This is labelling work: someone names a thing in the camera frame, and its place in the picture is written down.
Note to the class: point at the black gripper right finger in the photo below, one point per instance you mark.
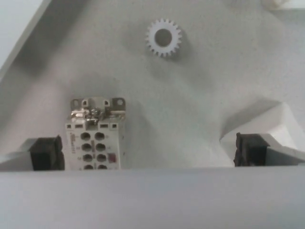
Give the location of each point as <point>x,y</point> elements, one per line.
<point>250,152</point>

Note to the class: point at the white peg holder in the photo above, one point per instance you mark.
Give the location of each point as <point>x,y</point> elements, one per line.
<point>274,124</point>

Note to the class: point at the white small gear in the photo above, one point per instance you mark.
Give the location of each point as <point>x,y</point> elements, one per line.
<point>164,47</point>

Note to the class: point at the grey waterproof plug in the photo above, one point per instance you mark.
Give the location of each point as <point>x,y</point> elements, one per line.
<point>95,138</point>

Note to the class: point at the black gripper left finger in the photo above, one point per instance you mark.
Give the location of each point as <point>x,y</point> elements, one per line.
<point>46,155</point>

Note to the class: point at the white task board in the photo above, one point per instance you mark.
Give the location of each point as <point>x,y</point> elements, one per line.
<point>16,31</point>

